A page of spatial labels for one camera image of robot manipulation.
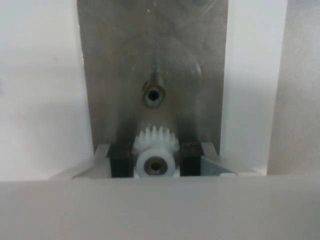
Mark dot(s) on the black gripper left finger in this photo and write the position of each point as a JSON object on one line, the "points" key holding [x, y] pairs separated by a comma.
{"points": [[121, 161]]}

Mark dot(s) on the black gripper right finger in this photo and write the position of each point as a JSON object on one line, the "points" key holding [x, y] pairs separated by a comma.
{"points": [[190, 161]]}

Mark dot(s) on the white small gear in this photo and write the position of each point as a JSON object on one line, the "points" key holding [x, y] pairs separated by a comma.
{"points": [[155, 152]]}

